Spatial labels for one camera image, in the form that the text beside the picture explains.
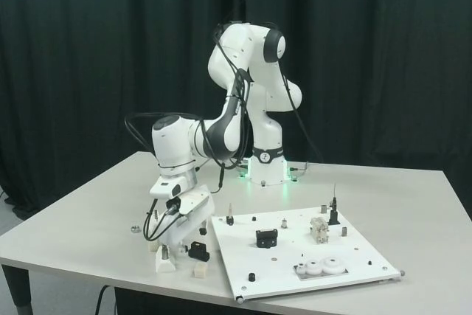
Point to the beige connector block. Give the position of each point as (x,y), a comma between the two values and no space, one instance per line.
(319,232)

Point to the small cream holder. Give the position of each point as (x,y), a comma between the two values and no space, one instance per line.
(152,248)

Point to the white large gear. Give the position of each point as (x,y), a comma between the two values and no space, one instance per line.
(332,265)

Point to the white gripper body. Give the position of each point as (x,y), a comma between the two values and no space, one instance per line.
(180,230)

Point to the black plug with pale tip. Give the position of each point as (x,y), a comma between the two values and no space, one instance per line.
(229,220)

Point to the black D-SUB plug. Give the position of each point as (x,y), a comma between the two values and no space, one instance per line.
(197,251)

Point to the dark table leg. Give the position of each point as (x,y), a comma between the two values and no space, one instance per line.
(16,289)

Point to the cream square holder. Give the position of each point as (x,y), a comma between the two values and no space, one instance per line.
(198,270)

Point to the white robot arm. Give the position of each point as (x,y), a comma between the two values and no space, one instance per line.
(265,134)

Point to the metal BNC plug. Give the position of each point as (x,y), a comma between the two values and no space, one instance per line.
(284,223)

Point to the metal nut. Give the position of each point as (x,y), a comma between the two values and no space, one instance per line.
(135,228)

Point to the white task board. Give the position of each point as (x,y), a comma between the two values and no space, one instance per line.
(295,256)

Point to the white medium gear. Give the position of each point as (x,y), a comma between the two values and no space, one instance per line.
(313,268)

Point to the white peg holder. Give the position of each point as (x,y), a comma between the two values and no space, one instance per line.
(166,265)

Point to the black curtain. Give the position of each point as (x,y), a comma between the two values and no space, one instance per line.
(73,53)

